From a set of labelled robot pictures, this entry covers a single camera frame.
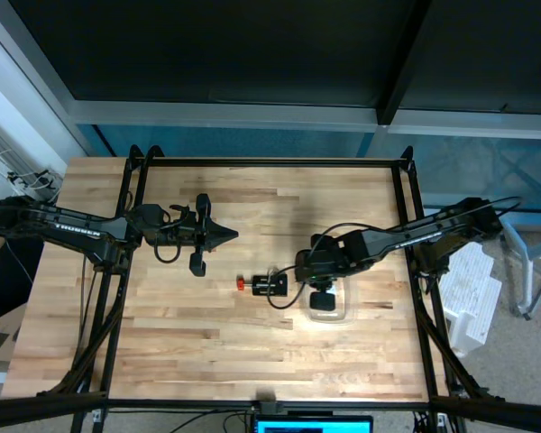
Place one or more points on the black table camera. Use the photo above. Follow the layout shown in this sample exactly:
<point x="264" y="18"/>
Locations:
<point x="267" y="401"/>

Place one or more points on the cardboard box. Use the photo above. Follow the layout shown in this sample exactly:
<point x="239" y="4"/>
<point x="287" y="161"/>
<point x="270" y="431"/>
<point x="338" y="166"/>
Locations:
<point x="0" y="322"/>

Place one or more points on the black curved frame bracket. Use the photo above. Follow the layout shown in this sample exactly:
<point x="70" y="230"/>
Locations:
<point x="407" y="155"/>
<point x="134" y="153"/>
<point x="154" y="152"/>

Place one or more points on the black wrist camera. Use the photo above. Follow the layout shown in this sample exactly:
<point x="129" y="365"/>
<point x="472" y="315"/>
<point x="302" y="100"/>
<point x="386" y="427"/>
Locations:
<point x="323" y="302"/>

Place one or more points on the black wall post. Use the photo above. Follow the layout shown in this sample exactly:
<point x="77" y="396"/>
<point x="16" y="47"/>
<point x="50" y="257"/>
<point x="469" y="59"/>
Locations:
<point x="403" y="67"/>

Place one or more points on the black metal frame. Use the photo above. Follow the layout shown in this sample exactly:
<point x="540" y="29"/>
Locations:
<point x="342" y="400"/>

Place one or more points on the black clamp hub red knob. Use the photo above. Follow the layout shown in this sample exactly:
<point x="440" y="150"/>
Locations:
<point x="270" y="286"/>

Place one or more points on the laptop screen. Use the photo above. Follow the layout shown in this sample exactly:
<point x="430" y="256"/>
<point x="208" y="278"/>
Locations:
<point x="313" y="426"/>

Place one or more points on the clear plastic tub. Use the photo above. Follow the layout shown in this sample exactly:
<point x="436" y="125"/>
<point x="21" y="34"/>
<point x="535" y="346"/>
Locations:
<point x="342" y="315"/>

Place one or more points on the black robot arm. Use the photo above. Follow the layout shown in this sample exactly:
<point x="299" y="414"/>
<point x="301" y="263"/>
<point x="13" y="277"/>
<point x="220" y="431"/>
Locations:
<point x="410" y="234"/>
<point x="72" y="227"/>

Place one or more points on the grey metal chair frame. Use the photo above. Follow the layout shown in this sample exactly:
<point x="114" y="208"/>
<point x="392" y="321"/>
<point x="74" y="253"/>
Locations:
<point x="526" y="279"/>

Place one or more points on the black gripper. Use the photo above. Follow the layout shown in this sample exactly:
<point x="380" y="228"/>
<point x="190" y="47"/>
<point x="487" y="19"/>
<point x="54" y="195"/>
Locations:
<point x="309" y="275"/>
<point x="185" y="230"/>

